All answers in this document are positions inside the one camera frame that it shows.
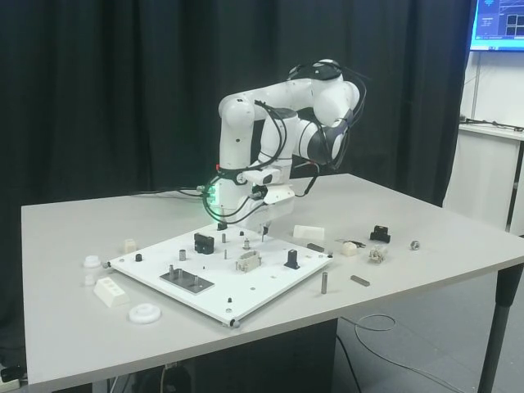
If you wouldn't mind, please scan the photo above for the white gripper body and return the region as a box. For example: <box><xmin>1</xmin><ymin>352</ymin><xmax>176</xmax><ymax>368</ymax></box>
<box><xmin>241</xmin><ymin>196</ymin><xmax>296</xmax><ymax>228</ymax></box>

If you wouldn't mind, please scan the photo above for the white three-hole peg holder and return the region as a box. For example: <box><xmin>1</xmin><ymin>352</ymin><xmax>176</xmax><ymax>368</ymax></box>
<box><xmin>93</xmin><ymin>277</ymin><xmax>132</xmax><ymax>308</ymax></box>

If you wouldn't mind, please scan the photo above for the white long holder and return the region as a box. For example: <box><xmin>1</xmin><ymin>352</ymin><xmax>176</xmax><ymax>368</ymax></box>
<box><xmin>292</xmin><ymin>224</ymin><xmax>327</xmax><ymax>241</ymax></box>

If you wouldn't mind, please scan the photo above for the white task board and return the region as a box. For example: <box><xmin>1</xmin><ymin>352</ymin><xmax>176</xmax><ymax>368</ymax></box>
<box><xmin>108</xmin><ymin>223</ymin><xmax>337</xmax><ymax>329</ymax></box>

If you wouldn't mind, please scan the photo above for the black D-SUB plug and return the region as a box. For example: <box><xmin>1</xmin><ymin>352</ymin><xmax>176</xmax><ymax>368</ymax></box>
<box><xmin>368</xmin><ymin>224</ymin><xmax>392</xmax><ymax>243</ymax></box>

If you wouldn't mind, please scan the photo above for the black box under table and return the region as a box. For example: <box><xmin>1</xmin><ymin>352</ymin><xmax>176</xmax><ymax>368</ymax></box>
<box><xmin>195</xmin><ymin>318</ymin><xmax>341</xmax><ymax>393</ymax></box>

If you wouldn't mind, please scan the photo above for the white large gear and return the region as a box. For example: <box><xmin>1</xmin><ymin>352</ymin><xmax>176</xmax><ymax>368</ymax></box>
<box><xmin>128</xmin><ymin>304</ymin><xmax>162</xmax><ymax>326</ymax></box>

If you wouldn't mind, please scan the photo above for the white cabinet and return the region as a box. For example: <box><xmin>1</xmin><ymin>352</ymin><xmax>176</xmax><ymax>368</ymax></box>
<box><xmin>443</xmin><ymin>117</ymin><xmax>524</xmax><ymax>237</ymax></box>

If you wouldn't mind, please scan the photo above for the black curtain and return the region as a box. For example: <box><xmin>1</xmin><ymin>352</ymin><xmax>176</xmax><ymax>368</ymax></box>
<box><xmin>0</xmin><ymin>0</ymin><xmax>478</xmax><ymax>369</ymax></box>

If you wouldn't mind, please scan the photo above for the black table leg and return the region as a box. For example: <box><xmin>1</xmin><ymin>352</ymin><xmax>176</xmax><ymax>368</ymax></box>
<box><xmin>477</xmin><ymin>261</ymin><xmax>513</xmax><ymax>393</ymax></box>

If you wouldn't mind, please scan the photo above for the blue screen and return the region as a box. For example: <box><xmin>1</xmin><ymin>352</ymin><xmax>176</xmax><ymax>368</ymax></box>
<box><xmin>468</xmin><ymin>0</ymin><xmax>524</xmax><ymax>52</ymax></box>

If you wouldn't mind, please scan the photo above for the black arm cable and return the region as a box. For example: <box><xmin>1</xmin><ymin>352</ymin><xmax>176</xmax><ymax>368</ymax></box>
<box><xmin>200</xmin><ymin>61</ymin><xmax>372</xmax><ymax>224</ymax></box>

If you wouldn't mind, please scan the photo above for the black base cable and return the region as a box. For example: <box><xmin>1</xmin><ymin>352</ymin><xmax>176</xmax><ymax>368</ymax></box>
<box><xmin>133</xmin><ymin>184</ymin><xmax>215</xmax><ymax>199</ymax></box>

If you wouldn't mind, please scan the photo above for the grey floor cable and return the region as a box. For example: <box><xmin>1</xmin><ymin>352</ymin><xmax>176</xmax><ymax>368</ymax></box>
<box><xmin>353</xmin><ymin>314</ymin><xmax>485</xmax><ymax>388</ymax></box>

